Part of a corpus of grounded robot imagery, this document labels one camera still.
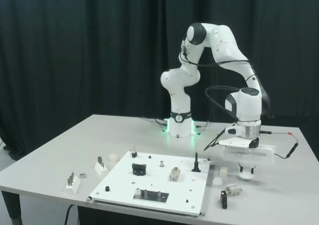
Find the cream plastic connector piece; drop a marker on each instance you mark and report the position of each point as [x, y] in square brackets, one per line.
[223, 172]

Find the metal cream connector plug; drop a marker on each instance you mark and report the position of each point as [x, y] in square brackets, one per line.
[234, 187]

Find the white medium gear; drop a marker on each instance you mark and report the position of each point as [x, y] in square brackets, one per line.
[217, 181]

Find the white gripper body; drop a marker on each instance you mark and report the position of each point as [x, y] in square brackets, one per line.
[249, 156]

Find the flat white mounting plate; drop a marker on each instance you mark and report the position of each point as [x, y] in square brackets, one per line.
[234, 143]

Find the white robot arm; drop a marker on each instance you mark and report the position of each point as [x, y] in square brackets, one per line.
[179, 103]

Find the white small gear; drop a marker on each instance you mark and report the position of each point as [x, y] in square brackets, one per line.
[137, 192]

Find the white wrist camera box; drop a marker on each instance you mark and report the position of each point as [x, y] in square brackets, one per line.
[231, 131]

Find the tall black pin plug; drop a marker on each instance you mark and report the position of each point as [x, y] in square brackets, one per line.
[196, 164]

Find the short black pin plug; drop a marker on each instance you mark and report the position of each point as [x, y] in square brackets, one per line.
[134, 154]

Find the metal BNC plug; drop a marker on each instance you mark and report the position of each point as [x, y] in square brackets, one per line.
[161, 163]

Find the black D-SUB plug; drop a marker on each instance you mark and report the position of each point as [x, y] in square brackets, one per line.
[138, 169]

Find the small black plug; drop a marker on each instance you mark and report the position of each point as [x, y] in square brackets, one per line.
[223, 196]

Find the dark table leg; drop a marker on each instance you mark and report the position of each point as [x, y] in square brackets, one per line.
[11, 207]

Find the white peg holder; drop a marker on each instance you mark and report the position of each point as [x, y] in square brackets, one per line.
[72, 188]
[101, 170]

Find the black curtains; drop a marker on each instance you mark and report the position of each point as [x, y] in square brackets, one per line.
[74, 48]

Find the white task board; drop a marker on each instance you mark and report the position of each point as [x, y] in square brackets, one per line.
[154, 182]

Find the large metal square peg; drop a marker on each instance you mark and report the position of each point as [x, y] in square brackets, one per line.
[99, 160]

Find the large metal round peg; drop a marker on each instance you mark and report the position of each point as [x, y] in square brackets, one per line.
[69, 181]

